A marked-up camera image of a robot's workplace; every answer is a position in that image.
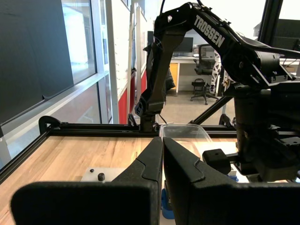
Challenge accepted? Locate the small blue white connector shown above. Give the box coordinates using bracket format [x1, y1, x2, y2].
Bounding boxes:
[226, 169, 239, 183]

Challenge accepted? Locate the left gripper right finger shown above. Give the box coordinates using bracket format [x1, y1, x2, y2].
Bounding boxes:
[163, 137, 300, 225]

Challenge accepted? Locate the white desk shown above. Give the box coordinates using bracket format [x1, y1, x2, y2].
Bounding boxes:
[169, 55, 225, 93]

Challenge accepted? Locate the black aluminium frame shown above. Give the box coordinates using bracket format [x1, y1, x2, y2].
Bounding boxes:
[0, 0, 300, 185]

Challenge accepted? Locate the white lattice stand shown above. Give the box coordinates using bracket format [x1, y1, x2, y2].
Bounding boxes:
[210, 50, 229, 94]

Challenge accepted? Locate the clear plastic tub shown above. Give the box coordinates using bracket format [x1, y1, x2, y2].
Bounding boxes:
[158, 123, 213, 144]

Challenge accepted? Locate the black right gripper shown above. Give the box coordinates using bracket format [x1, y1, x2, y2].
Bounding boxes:
[202, 131, 300, 182]

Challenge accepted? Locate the white board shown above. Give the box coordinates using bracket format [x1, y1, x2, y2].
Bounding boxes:
[81, 166, 240, 184]

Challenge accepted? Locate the blue connector block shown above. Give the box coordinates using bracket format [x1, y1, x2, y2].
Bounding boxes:
[160, 187, 176, 220]

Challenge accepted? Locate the black stool chair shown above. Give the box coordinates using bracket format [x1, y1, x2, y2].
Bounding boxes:
[190, 78, 220, 105]

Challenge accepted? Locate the dark computer monitor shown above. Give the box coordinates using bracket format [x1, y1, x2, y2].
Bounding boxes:
[174, 37, 194, 57]
[273, 18, 300, 51]

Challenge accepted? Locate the yellow cabinet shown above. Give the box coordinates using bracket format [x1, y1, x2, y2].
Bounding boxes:
[169, 62, 178, 90]

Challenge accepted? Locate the black office chair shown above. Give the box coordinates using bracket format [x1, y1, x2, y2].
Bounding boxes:
[193, 43, 222, 75]

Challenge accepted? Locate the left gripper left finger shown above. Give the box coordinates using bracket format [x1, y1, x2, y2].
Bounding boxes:
[10, 137, 163, 225]

